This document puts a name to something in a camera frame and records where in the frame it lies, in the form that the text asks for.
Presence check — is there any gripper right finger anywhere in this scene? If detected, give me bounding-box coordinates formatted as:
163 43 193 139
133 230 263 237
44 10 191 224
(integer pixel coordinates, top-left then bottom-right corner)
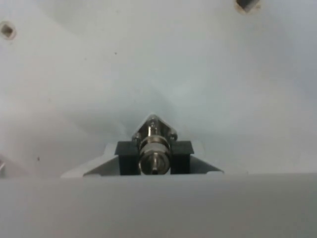
170 140 238 175

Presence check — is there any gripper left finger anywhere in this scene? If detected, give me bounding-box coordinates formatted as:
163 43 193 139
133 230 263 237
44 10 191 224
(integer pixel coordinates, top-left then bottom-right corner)
60 140 141 178

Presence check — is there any metal BNC plug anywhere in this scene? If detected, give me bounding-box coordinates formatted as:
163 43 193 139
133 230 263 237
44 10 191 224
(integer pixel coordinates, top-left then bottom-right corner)
137 135 173 176

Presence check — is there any white task board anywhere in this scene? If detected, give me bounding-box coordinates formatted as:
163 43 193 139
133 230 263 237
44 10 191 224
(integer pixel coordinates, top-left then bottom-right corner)
0 0 317 180

